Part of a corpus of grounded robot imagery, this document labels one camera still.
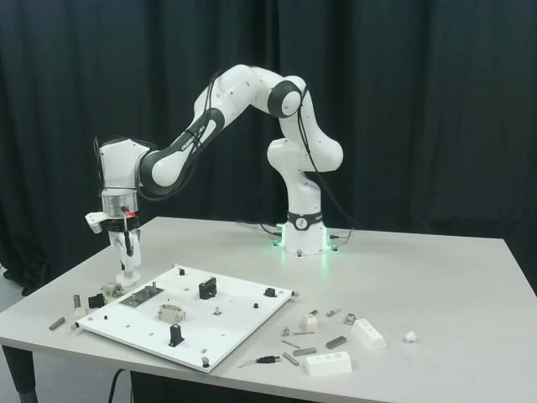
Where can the black table leg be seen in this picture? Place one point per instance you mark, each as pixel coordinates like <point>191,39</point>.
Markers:
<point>17,373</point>

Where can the thin black rod red tag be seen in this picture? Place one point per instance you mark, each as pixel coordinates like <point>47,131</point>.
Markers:
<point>125,218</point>

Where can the beige waterproof plug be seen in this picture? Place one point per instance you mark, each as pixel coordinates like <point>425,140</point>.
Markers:
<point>111,290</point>

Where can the small metal plug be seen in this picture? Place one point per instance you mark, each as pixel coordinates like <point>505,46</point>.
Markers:
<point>332,312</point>

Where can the white small gear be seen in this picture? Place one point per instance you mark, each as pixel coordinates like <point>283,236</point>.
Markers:
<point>409,336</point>

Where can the black curtains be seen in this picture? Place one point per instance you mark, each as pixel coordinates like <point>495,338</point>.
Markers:
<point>63,84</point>

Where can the black under-table panel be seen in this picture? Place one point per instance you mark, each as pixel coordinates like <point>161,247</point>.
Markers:
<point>189,392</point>

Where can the metal round peg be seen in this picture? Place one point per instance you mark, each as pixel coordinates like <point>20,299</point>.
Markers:
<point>290,343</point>
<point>76,300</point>
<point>290,359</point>
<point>55,324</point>

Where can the metal bolt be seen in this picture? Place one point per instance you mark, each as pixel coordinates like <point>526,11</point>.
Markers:
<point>287,331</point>

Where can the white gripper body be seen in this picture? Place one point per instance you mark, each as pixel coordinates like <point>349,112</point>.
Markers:
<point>128,247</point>

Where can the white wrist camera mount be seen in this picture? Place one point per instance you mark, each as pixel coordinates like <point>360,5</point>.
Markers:
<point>95,221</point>

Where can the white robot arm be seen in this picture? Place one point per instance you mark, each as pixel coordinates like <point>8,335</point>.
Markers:
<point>293,201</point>

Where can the thin metal peg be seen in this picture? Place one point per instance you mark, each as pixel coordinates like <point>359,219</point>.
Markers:
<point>303,333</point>

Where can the dark metal square peg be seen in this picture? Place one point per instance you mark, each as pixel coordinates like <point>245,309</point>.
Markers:
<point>335,342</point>

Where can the white peg holder block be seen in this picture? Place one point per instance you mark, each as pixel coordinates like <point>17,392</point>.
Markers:
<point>368,334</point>
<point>329,364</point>

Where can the white task board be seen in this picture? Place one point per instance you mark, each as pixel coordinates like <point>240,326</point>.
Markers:
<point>235,319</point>

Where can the metal BNC plug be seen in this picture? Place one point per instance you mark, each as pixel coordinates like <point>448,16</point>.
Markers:
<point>348,319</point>

